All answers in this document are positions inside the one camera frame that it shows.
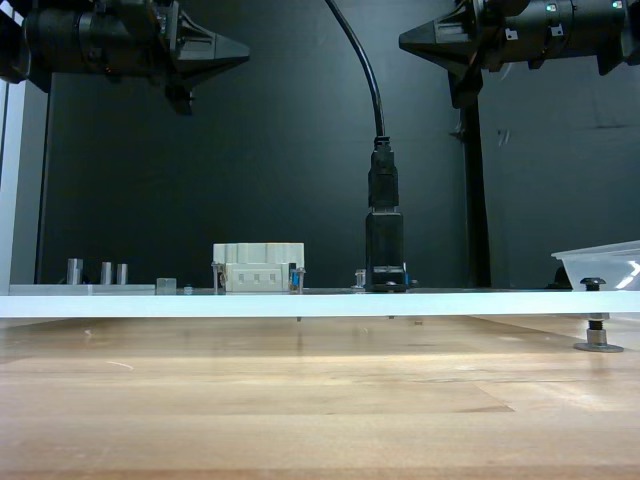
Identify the light grey frame post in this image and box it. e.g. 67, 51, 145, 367
0, 78, 25, 294

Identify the aluminium base plate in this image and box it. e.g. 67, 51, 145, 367
8, 283, 157, 297

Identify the clear plastic tub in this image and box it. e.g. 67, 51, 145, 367
550, 240, 640, 293

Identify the black upright USB hub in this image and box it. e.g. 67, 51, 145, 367
363, 211, 409, 293

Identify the board levelling foot bolt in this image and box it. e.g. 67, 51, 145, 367
573, 275, 625, 354

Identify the white board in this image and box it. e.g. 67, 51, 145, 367
0, 286, 640, 320

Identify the black frame post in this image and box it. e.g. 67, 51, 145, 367
458, 74, 494, 289

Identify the beige connector housing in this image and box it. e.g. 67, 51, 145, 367
211, 242, 306, 292

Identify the black USB connector with cable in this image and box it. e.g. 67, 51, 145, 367
324, 0, 402, 214

